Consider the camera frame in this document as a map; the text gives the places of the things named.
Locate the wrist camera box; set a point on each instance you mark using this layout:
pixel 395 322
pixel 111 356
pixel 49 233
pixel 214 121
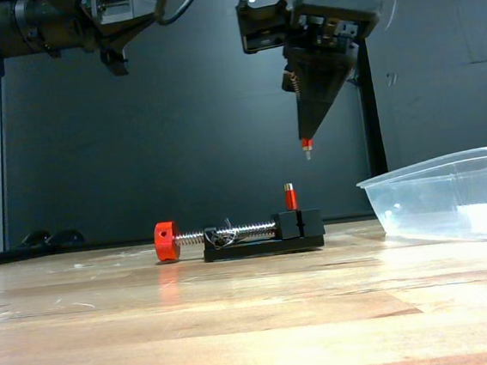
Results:
pixel 260 21

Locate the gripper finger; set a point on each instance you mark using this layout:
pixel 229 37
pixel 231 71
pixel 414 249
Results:
pixel 285 79
pixel 324 80
pixel 142 7
pixel 125 32

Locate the red RCA socket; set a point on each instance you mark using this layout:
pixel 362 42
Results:
pixel 292 199

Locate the clear plastic tub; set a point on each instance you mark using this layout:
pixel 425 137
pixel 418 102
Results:
pixel 400 202

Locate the black vise with red knob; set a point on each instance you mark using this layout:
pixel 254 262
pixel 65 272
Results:
pixel 299 226

